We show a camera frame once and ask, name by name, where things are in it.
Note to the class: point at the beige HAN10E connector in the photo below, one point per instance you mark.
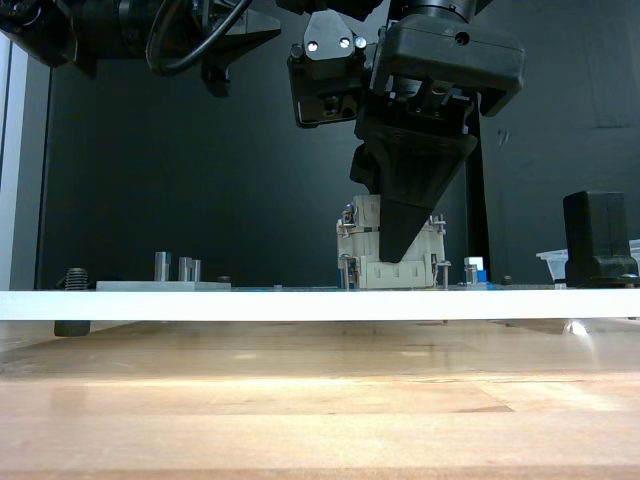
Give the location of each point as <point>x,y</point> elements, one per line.
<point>362,210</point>

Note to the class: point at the black upright post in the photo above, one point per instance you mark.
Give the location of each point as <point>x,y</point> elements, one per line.
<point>477,200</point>

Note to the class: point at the black board screw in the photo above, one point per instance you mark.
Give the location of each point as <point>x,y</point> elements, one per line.
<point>75,280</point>

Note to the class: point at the black connector housing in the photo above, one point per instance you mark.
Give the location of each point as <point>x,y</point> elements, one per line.
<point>595,235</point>

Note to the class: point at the white plastic board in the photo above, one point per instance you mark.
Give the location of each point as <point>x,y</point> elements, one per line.
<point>320,305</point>

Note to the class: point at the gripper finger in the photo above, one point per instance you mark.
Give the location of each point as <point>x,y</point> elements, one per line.
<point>245,45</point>
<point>365,172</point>
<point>260,26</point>
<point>415,190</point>

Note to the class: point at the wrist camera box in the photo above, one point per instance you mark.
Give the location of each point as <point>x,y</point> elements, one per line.
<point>325,100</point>

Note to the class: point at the blue and white connector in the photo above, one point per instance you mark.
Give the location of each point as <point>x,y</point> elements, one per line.
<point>474,263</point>

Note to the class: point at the small silver socket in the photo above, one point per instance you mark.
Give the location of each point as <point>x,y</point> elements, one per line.
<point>471,277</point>

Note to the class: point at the clear plastic tub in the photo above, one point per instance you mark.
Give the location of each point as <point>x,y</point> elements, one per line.
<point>552,257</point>

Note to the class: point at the grey metal block with pegs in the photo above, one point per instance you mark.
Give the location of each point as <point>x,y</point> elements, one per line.
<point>165,286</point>

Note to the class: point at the beige HAN10E hub socket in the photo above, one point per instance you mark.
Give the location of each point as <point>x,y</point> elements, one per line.
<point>400,275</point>

